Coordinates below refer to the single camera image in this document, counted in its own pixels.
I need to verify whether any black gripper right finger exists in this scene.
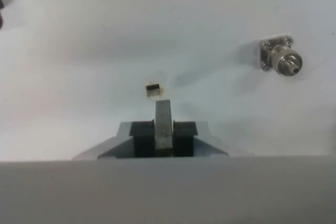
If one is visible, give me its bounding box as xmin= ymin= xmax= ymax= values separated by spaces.
xmin=171 ymin=120 xmax=229 ymax=158

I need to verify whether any metal BNC plug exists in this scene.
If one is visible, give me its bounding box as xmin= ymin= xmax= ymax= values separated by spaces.
xmin=271 ymin=45 xmax=303 ymax=76

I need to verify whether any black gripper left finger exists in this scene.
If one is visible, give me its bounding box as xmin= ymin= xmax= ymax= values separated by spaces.
xmin=71 ymin=120 xmax=156 ymax=160

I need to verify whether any white task board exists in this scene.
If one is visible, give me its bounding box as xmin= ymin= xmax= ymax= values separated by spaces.
xmin=0 ymin=0 xmax=336 ymax=162

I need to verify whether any metal square peg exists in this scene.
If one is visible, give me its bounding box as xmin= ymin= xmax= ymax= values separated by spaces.
xmin=154 ymin=99 xmax=175 ymax=157

